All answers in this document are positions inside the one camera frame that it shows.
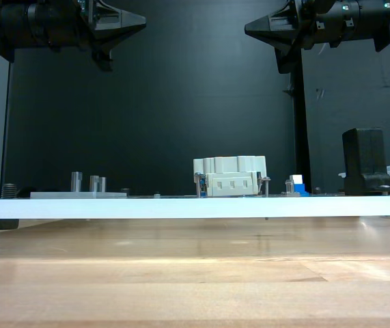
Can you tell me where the small silver metal connector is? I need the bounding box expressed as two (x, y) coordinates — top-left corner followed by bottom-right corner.
(281, 178), (295, 197)

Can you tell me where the small blue white connector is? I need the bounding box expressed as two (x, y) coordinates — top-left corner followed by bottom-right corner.
(289, 174), (307, 197)

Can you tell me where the grey connector base socket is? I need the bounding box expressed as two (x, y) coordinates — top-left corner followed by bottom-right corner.
(193, 155), (272, 198)

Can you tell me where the grey metal plate with posts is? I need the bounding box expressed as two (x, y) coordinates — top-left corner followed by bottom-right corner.
(29, 171), (128, 200)

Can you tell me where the ribbed black screw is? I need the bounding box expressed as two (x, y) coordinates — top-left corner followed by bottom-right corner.
(1, 182), (18, 200)

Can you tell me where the white task board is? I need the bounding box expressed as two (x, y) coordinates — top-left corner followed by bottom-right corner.
(0, 195), (390, 220)

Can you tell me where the black wall post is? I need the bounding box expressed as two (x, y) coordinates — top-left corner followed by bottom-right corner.
(282, 47), (314, 196)

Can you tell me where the black plastic bracket block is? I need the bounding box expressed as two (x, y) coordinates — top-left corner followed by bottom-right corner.
(337, 127), (390, 197)

